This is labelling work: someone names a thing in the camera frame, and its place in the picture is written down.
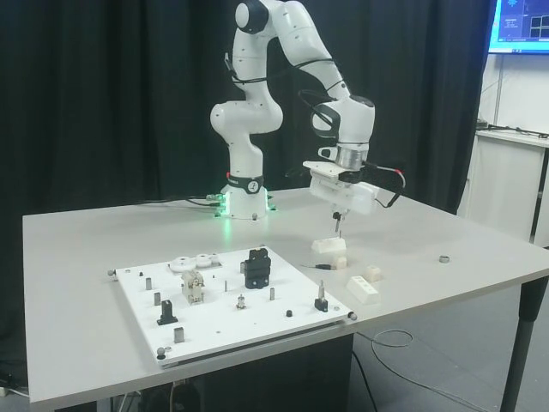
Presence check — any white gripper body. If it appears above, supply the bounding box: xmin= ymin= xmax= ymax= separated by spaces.
xmin=308 ymin=173 xmax=379 ymax=215

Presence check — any white round peg holder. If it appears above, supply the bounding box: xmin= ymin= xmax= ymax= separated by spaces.
xmin=309 ymin=238 xmax=347 ymax=259

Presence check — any long white peg holder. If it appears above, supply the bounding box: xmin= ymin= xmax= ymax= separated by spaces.
xmin=346 ymin=276 xmax=382 ymax=305

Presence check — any metal bolt with black base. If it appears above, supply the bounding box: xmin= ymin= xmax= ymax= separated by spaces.
xmin=313 ymin=279 xmax=329 ymax=313

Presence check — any black D-SUB plug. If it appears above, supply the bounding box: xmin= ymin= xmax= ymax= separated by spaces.
xmin=238 ymin=245 xmax=275 ymax=290

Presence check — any white cabinet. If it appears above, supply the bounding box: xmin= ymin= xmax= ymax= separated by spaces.
xmin=455 ymin=127 xmax=549 ymax=251

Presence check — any beige connector block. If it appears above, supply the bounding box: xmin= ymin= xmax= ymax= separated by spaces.
xmin=179 ymin=270 xmax=207 ymax=306

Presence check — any white task board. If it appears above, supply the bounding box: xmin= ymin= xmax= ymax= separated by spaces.
xmin=111 ymin=245 xmax=358 ymax=370

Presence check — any black table leg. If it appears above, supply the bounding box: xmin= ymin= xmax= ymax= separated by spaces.
xmin=500 ymin=278 xmax=538 ymax=412

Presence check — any blue screen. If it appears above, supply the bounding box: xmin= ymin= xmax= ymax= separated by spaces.
xmin=487 ymin=0 xmax=549 ymax=56

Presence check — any black curtain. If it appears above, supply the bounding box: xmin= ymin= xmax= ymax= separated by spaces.
xmin=0 ymin=0 xmax=499 ymax=220

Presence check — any silver wrist ring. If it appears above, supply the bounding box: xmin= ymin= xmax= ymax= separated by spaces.
xmin=335 ymin=143 xmax=371 ymax=170

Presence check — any flat white mount plate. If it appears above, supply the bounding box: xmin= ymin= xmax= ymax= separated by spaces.
xmin=302 ymin=160 xmax=345 ymax=176

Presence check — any grey floor cable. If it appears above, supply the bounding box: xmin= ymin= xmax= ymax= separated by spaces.
xmin=354 ymin=328 xmax=505 ymax=403

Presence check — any black base cable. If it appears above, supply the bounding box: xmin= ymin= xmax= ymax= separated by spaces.
xmin=145 ymin=195 xmax=226 ymax=211

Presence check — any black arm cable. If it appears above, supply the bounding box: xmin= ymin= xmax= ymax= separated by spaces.
xmin=222 ymin=51 xmax=344 ymax=130

